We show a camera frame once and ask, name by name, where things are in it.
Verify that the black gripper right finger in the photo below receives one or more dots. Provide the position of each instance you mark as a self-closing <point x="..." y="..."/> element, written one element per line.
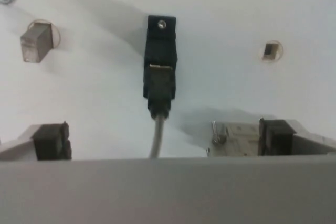
<point x="275" y="137"/>

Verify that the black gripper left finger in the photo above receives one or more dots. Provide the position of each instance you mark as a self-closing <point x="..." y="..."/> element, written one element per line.
<point x="51" y="142"/>

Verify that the metal square peg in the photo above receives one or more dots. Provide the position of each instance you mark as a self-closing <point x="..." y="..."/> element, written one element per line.
<point x="34" y="43"/>

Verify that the white task board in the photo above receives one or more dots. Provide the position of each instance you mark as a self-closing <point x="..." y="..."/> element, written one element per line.
<point x="223" y="11"/>

